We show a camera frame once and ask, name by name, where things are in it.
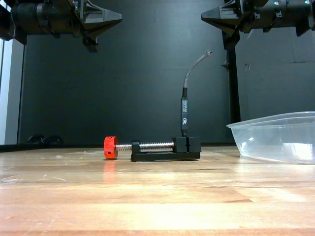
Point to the black vise with red knob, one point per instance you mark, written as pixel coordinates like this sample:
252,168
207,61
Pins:
187,147

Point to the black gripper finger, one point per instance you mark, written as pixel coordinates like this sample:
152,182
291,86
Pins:
230,31
98,14
94,31
226,14

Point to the clear plastic tub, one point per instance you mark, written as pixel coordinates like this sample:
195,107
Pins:
270,137

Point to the black partition post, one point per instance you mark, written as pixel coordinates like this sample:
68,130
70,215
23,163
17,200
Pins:
233,110

